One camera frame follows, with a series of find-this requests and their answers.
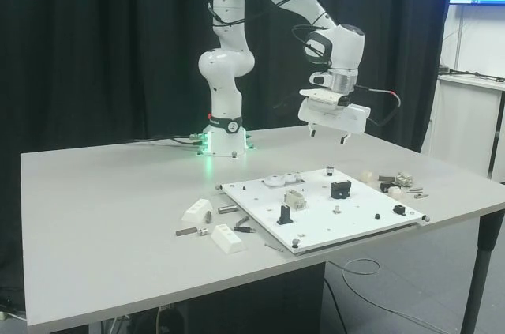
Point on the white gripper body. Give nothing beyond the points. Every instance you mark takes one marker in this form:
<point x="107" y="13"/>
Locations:
<point x="335" y="118"/>

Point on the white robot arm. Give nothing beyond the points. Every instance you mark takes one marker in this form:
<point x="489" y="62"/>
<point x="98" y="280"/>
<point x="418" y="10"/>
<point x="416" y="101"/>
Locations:
<point x="225" y="65"/>

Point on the white small gear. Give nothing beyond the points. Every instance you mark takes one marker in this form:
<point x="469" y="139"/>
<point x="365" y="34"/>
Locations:
<point x="367" y="175"/>

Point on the grey square metal peg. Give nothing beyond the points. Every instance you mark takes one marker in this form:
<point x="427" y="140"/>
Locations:
<point x="386" y="178"/>

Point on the white large gear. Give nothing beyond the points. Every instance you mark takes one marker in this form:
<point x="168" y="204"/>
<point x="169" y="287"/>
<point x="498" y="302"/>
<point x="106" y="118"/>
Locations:
<point x="275" y="181"/>

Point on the metal D-SUB plug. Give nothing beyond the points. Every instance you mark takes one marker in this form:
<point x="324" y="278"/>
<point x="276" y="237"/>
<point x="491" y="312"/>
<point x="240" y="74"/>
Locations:
<point x="404" y="178"/>

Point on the small white holder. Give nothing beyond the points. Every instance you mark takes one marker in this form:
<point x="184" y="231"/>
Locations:
<point x="394" y="191"/>

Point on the small metal peg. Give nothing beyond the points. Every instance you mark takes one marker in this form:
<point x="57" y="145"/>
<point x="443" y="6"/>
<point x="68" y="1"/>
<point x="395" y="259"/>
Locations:
<point x="420" y="194"/>
<point x="208" y="216"/>
<point x="414" y="188"/>

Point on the white task board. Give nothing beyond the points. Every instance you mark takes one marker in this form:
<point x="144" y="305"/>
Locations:
<point x="347" y="227"/>

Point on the metal round peg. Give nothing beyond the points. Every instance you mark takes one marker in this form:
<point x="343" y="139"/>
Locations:
<point x="227" y="209"/>

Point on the black USB plug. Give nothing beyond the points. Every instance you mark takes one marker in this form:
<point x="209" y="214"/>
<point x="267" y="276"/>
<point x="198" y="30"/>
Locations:
<point x="241" y="227"/>

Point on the white cabinet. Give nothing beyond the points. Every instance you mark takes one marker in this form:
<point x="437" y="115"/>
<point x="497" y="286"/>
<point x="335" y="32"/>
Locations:
<point x="465" y="128"/>

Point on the white peg holder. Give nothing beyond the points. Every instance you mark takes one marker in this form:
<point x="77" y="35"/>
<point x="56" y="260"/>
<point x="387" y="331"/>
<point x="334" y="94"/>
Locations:
<point x="229" y="240"/>
<point x="196" y="209"/>

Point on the metal BNC plug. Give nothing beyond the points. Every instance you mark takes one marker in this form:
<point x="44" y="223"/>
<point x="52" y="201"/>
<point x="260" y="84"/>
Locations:
<point x="202" y="231"/>

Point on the black table leg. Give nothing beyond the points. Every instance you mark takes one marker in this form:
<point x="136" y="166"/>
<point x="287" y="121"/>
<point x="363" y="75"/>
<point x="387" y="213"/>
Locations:
<point x="481" y="263"/>

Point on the black curtain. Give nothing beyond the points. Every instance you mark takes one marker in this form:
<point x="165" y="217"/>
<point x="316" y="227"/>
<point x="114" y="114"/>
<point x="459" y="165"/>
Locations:
<point x="98" y="53"/>

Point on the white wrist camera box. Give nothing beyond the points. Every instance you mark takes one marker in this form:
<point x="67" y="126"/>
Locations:
<point x="320" y="79"/>

